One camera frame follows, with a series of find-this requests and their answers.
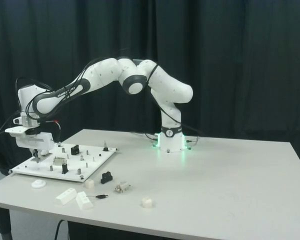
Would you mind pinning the metal waterproof plug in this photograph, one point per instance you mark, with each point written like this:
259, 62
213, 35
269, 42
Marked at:
121, 187

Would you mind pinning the white large gear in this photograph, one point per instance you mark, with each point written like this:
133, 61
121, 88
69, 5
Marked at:
38, 184

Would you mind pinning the white task board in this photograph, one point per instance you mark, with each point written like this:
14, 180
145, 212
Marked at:
72, 162

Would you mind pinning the metal bolt in black base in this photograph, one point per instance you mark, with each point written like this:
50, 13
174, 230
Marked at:
105, 146

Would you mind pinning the small white camera box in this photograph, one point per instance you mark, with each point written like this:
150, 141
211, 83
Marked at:
17, 120

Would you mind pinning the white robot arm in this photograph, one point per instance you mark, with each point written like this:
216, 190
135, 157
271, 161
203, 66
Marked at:
107, 72

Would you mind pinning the white small cube holder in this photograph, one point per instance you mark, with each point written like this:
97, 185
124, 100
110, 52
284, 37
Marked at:
147, 202
89, 183

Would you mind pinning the flat white mounting plate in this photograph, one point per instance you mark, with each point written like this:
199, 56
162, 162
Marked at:
15, 130

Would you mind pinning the black D-SUB plug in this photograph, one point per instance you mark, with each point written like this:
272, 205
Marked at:
106, 177

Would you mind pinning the black curtain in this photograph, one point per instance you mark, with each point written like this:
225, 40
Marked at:
215, 50

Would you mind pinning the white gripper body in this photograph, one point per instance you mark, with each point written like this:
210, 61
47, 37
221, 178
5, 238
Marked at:
32, 142

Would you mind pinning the black plug standing upright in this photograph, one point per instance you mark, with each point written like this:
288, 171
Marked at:
64, 169

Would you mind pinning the white long peg holder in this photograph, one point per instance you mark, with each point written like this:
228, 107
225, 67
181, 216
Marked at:
84, 200
66, 197

